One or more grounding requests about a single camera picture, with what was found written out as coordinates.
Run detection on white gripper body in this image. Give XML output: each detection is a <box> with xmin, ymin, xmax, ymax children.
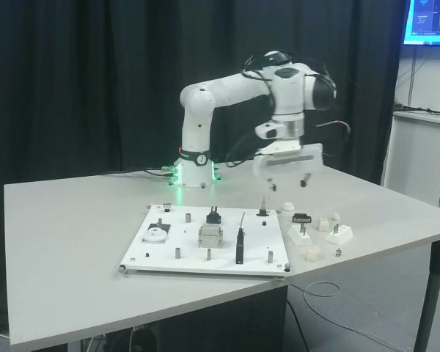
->
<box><xmin>252</xmin><ymin>142</ymin><xmax>324</xmax><ymax>181</ymax></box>

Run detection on white large gear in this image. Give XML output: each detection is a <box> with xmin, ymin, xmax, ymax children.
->
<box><xmin>142</xmin><ymin>227</ymin><xmax>168</xmax><ymax>243</ymax></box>

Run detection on long white peg holder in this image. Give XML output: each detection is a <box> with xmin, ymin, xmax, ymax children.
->
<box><xmin>287</xmin><ymin>224</ymin><xmax>314</xmax><ymax>248</ymax></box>

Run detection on black Ethernet plug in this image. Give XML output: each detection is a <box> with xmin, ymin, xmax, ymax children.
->
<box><xmin>205</xmin><ymin>205</ymin><xmax>222</xmax><ymax>224</ymax></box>

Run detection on wide white peg holder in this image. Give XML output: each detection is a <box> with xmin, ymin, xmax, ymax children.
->
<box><xmin>323</xmin><ymin>224</ymin><xmax>354</xmax><ymax>245</ymax></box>

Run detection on white task board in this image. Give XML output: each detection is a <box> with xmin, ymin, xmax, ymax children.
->
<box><xmin>118</xmin><ymin>202</ymin><xmax>293</xmax><ymax>282</ymax></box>

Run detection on white cabinet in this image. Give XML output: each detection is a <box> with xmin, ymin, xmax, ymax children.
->
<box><xmin>380</xmin><ymin>109</ymin><xmax>440</xmax><ymax>214</ymax></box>

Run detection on black table leg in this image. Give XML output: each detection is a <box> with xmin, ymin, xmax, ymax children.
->
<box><xmin>413</xmin><ymin>238</ymin><xmax>440</xmax><ymax>352</ymax></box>

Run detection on blue screen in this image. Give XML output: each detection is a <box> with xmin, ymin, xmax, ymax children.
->
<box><xmin>402</xmin><ymin>0</ymin><xmax>440</xmax><ymax>47</ymax></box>

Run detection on black curtain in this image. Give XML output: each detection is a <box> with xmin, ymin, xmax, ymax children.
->
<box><xmin>0</xmin><ymin>0</ymin><xmax>405</xmax><ymax>206</ymax></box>

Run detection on black USB plug with cable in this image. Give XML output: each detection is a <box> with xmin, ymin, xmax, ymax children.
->
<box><xmin>235</xmin><ymin>211</ymin><xmax>246</xmax><ymax>265</ymax></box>

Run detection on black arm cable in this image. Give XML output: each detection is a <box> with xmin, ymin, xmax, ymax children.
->
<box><xmin>219</xmin><ymin>51</ymin><xmax>340</xmax><ymax>168</ymax></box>

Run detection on grey floor cable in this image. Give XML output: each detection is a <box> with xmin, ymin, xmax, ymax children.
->
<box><xmin>301</xmin><ymin>280</ymin><xmax>428</xmax><ymax>352</ymax></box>

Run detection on black base cable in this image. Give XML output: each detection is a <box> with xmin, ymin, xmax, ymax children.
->
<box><xmin>109</xmin><ymin>166</ymin><xmax>177</xmax><ymax>178</ymax></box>

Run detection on black cables on cabinet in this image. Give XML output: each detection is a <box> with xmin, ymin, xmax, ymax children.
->
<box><xmin>392</xmin><ymin>103</ymin><xmax>440</xmax><ymax>119</ymax></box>

